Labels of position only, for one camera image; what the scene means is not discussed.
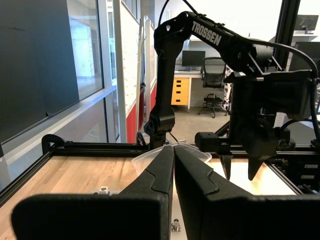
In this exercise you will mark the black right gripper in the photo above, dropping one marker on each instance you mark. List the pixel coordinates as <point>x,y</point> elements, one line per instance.
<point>250,135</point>

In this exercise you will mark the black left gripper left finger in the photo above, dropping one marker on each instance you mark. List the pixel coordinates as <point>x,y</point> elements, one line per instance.
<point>100,217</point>

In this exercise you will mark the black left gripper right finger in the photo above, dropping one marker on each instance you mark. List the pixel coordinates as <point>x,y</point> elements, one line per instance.
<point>237,217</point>

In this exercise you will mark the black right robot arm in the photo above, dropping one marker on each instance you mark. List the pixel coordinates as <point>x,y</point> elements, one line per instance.
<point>165,87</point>

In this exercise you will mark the clear plastic container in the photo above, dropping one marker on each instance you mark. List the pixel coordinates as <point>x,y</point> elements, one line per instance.
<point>150,157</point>

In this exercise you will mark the small metal clamp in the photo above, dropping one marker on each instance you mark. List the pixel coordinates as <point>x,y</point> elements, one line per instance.
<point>176,225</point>

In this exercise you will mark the black mesh office chair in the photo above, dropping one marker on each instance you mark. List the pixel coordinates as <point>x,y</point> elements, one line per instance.
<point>212,75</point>

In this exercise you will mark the yellow drawer cabinet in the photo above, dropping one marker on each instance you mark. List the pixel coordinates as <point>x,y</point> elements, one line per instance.
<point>180,91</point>

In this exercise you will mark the white office desk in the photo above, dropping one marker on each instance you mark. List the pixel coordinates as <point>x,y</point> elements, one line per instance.
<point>193,74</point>

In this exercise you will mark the black computer monitor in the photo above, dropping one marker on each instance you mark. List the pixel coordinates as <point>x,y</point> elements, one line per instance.
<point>193,58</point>

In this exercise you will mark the white partition with red base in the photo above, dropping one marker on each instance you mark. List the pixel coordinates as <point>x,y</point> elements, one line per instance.
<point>151,62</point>
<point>128,62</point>

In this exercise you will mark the grey-backed computer monitor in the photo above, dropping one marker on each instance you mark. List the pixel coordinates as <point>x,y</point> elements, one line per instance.
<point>307,22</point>

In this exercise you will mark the glass window pane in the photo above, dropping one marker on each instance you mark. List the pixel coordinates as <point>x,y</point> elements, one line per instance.
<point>85,50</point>

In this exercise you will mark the black metal frame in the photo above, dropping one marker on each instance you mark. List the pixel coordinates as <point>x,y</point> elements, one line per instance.
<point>100,146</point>

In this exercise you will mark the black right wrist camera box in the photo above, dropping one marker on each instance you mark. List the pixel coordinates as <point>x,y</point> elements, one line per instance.
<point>275,95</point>

